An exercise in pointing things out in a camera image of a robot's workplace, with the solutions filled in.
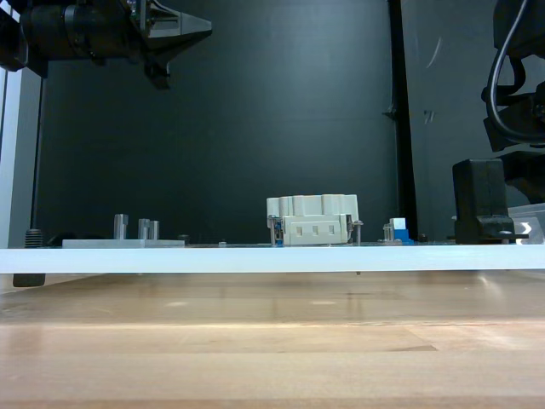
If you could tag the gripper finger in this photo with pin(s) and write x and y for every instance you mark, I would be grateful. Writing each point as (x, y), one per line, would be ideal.
(170, 25)
(183, 44)

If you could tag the beige connector base housing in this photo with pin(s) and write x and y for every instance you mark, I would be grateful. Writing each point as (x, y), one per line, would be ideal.
(313, 230)

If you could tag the small white and blue connector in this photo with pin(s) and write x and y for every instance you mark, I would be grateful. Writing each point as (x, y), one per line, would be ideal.
(399, 234)

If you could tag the black connector block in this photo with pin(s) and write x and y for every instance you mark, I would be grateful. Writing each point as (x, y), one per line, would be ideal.
(481, 200)

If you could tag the grey metal plate with posts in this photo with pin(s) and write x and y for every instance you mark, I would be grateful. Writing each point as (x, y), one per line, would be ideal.
(127, 243)

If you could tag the blue clamp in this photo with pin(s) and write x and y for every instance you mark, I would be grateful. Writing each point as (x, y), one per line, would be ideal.
(278, 226)

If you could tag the black standoff bolt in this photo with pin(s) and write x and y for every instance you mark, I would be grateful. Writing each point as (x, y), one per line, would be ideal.
(32, 238)

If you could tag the white task board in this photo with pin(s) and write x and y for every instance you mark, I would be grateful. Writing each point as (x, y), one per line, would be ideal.
(272, 257)

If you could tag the small metal socket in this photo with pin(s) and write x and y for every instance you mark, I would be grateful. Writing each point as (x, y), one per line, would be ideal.
(386, 232)

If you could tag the clear plastic tub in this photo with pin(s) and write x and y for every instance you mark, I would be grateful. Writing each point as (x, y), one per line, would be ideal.
(534, 217)

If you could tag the black vertical post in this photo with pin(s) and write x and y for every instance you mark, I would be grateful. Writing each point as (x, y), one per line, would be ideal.
(402, 128)

